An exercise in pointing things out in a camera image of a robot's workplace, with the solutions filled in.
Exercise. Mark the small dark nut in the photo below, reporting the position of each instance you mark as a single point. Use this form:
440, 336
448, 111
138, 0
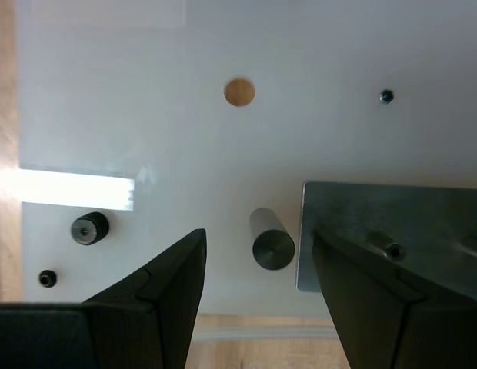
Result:
386, 97

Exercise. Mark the black knurled screw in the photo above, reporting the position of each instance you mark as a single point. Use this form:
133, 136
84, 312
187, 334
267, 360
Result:
88, 228

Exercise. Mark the thick metal cylinder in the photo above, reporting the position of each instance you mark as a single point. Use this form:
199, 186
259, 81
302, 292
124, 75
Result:
273, 250

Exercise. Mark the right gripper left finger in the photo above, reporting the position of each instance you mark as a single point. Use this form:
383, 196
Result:
127, 334

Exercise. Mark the grey metal plate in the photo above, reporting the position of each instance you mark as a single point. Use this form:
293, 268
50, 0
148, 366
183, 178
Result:
377, 207

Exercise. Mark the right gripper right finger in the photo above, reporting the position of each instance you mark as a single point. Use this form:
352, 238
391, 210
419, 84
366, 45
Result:
396, 326

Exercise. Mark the white board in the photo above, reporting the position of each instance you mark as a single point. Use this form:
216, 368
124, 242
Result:
184, 134

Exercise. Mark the small black screw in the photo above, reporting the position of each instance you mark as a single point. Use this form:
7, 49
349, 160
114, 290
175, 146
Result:
47, 278

